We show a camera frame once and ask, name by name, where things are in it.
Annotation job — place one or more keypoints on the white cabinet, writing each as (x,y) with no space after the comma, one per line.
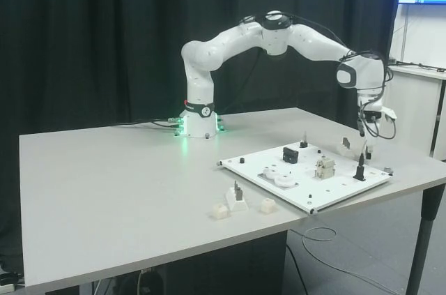
(418,113)

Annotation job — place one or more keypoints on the black controller cabinet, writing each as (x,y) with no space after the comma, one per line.
(226,267)

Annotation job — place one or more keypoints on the grey table leg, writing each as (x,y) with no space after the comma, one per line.
(426,225)

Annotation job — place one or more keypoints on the black D-SUB plug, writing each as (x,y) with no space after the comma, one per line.
(370,154)

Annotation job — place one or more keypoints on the white task board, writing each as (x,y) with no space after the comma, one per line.
(251,166)

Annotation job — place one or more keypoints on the white medium gear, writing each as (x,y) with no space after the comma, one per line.
(270,173)

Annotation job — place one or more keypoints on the black curtain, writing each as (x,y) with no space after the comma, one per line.
(104,30)

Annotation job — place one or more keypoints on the white peg holder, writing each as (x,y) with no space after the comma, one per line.
(237,205)
(342,148)

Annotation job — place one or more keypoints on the metal square peg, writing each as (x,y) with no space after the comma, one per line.
(239,194)
(346,142)

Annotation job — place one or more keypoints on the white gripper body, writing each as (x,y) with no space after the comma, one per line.
(387,113)

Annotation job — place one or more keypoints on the metal bolt with black base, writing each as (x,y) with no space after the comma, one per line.
(303,144)

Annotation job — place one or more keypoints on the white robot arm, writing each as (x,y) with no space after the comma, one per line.
(198,75)

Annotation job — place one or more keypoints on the white large gear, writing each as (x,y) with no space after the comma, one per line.
(284,181)

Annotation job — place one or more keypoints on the small white cube holder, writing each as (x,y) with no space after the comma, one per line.
(267,206)
(219,212)

